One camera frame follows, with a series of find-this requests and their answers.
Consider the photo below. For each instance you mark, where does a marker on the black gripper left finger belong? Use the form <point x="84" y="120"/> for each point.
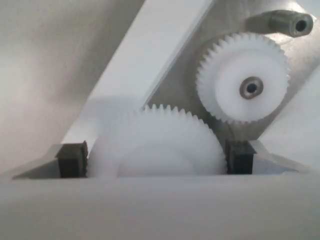
<point x="72" y="160"/>

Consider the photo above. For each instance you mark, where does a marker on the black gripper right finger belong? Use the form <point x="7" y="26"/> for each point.
<point x="241" y="157"/>

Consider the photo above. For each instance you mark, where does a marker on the white large gear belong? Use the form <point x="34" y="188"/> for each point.
<point x="155" y="140"/>

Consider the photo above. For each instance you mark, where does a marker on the white medium gear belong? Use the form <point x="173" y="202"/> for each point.
<point x="225" y="95"/>

